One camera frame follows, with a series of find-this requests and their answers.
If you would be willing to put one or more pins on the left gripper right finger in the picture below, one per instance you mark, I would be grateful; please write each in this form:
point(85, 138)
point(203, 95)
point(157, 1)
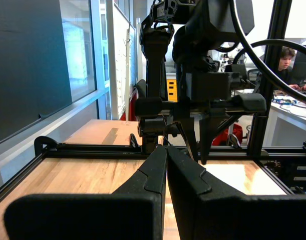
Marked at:
point(230, 217)

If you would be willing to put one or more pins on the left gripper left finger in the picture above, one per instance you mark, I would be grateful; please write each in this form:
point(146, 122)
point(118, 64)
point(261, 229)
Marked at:
point(92, 215)

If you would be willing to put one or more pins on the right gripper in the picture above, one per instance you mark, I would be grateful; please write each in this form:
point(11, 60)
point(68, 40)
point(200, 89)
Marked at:
point(182, 108)

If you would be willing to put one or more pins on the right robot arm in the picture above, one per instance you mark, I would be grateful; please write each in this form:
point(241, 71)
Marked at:
point(200, 27)

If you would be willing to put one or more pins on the yellow drawer cabinet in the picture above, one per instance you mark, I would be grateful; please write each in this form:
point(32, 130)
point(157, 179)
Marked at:
point(171, 90)

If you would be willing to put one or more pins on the white desk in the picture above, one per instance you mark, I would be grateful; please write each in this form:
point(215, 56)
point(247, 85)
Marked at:
point(285, 125)

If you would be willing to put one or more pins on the person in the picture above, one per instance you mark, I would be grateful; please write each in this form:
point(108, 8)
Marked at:
point(286, 62)

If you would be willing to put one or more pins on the black computer monitor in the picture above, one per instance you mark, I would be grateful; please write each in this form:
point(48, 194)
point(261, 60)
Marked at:
point(303, 65)

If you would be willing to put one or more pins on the window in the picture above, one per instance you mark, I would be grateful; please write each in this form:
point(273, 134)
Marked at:
point(77, 50)

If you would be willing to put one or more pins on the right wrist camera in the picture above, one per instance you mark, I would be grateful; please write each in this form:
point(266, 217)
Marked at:
point(210, 86)

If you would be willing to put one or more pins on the black frame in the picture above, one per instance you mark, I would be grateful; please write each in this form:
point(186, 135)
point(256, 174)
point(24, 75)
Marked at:
point(276, 20)

